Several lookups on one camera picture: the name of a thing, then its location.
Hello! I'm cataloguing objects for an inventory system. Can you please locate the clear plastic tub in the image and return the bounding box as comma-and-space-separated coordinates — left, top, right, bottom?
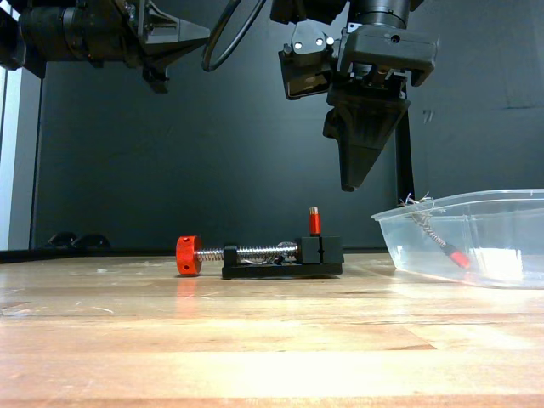
371, 188, 544, 291

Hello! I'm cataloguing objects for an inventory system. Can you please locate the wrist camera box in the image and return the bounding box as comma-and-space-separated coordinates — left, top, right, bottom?
278, 20, 337, 102

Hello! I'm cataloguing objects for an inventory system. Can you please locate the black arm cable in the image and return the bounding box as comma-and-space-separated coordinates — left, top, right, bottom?
201, 0, 273, 72

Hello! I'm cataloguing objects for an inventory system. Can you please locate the black clamp hub red knob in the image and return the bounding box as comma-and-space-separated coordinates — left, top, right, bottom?
175, 235, 344, 281

